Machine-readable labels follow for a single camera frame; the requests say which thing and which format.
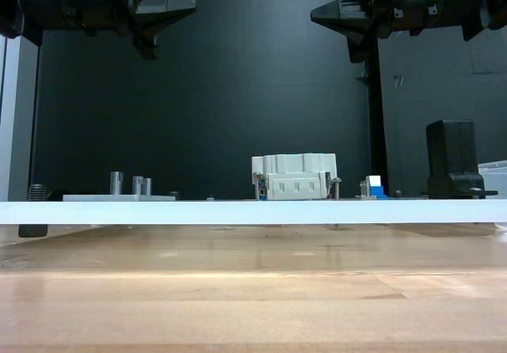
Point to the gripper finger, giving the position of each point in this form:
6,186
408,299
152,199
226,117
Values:
348,12
166,6

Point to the black socket block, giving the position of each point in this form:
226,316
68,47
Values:
451,151

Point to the blue white connector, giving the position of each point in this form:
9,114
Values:
376,191

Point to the grey connector housing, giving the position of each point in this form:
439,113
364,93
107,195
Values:
295,187

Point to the grey plate with posts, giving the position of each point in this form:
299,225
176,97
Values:
119,198

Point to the black threaded board foot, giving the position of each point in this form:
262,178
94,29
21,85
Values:
37,192

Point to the white task board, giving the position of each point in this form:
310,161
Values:
253,212

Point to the black wall post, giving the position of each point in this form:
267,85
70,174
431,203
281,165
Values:
376,131

